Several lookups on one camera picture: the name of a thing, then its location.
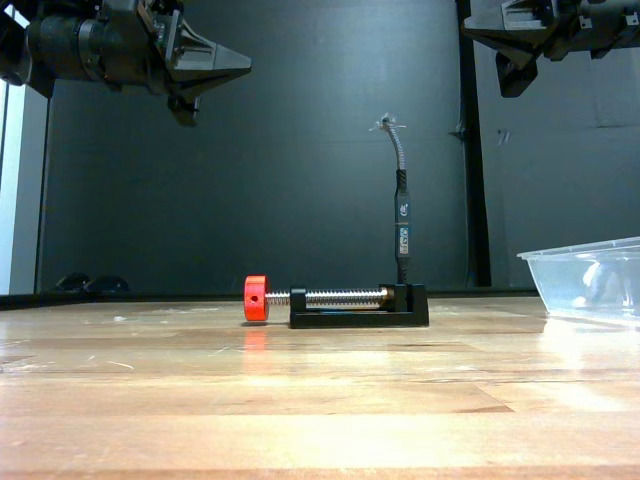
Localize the clear plastic container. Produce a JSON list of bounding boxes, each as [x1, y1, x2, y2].
[[516, 235, 640, 332]]

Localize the black clamp with red knob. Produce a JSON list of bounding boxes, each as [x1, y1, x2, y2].
[[243, 273, 431, 331]]

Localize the short black cable frayed end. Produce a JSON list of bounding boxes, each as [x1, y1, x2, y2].
[[367, 113, 415, 259]]

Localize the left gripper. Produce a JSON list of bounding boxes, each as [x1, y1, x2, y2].
[[78, 0, 253, 101]]

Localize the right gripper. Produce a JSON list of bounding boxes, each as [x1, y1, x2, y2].
[[460, 0, 640, 62]]

